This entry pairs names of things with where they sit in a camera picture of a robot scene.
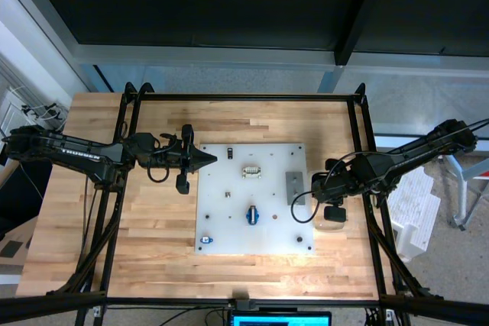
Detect black floor cable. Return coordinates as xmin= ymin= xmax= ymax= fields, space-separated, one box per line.
xmin=167 ymin=305 xmax=230 ymax=326

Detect black and white cables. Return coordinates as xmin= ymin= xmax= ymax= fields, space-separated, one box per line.
xmin=21 ymin=102 xmax=68 ymax=123

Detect small black camera box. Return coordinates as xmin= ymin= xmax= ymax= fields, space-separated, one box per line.
xmin=232 ymin=290 xmax=252 ymax=311

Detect grey metal plate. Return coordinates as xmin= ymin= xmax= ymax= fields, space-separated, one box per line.
xmin=285 ymin=171 xmax=306 ymax=206

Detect grey metal stand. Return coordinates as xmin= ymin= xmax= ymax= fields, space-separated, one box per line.
xmin=439 ymin=150 xmax=489 ymax=232

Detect white cabinet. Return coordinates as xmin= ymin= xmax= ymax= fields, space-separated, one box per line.
xmin=0 ymin=85 xmax=70 ymax=140

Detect white foam packing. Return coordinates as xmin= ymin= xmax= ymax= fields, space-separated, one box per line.
xmin=384 ymin=167 xmax=443 ymax=264

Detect brown cardboard box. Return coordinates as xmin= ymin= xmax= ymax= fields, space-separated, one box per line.
xmin=0 ymin=217 xmax=39 ymax=287

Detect blue round holder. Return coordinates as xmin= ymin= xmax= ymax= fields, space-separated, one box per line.
xmin=244 ymin=205 xmax=261 ymax=226

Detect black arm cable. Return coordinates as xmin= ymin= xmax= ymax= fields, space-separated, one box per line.
xmin=290 ymin=152 xmax=362 ymax=224
xmin=146 ymin=163 xmax=171 ymax=184

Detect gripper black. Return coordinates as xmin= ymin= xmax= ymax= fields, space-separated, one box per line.
xmin=167 ymin=124 xmax=218 ymax=195
xmin=311 ymin=169 xmax=356 ymax=224

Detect black metal frame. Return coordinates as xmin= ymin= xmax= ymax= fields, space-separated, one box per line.
xmin=0 ymin=81 xmax=489 ymax=326

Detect white connector housing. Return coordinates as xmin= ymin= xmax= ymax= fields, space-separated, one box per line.
xmin=241 ymin=165 xmax=264 ymax=180

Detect white task board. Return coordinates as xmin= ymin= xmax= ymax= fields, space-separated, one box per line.
xmin=195 ymin=142 xmax=316 ymax=257

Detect black wall pillar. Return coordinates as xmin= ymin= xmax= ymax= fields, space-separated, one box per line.
xmin=334 ymin=0 xmax=383 ymax=67

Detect laptop with blue screen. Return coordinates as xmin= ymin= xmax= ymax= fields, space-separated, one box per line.
xmin=228 ymin=310 xmax=332 ymax=326

